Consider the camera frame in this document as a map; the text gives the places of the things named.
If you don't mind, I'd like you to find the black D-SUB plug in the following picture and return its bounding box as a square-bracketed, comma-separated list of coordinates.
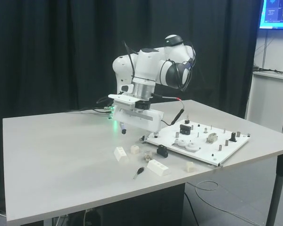
[179, 123, 191, 135]

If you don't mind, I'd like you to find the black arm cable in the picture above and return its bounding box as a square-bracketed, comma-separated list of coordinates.
[123, 41, 197, 92]

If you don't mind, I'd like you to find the white cabinet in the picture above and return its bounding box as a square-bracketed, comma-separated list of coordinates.
[244, 69, 283, 136]

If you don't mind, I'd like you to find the silver flange ring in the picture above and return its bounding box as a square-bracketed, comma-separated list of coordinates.
[132, 82, 155, 99]

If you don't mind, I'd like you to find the white holder with holes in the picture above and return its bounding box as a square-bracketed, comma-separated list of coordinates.
[147, 159, 172, 177]
[113, 146, 130, 163]

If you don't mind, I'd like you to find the black base cable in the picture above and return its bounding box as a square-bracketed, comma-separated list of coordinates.
[67, 107, 114, 115]

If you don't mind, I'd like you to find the grey floor cable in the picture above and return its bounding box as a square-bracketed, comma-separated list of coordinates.
[194, 180, 278, 226]

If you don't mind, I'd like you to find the flat white mounting plate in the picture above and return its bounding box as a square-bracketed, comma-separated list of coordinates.
[108, 93, 139, 104]

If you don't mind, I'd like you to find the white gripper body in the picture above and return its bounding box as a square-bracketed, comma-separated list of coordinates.
[112, 105, 165, 133]

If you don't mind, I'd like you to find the black table leg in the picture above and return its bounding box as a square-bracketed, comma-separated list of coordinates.
[273, 150, 283, 226]

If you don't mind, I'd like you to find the white medium gear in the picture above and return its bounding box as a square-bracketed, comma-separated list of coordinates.
[175, 139, 188, 149]

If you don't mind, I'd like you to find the black rectangular plug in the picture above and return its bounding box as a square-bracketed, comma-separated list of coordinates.
[157, 145, 168, 158]

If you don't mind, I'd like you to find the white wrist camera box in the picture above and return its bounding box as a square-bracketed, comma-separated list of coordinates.
[119, 84, 134, 93]

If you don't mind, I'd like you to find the white large gear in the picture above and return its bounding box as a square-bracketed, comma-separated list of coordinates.
[185, 142, 200, 153]

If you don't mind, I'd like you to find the blue screen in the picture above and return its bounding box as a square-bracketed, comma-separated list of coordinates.
[258, 0, 283, 31]

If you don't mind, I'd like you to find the black curtain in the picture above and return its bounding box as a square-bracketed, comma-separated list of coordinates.
[0, 0, 262, 208]

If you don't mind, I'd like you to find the black floor cable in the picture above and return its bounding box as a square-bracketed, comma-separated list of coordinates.
[184, 192, 195, 226]

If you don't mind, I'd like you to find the thin black rod on wire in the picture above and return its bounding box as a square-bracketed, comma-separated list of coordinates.
[151, 93, 186, 127]

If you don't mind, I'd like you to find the white task board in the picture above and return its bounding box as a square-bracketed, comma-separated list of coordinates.
[141, 117, 251, 168]

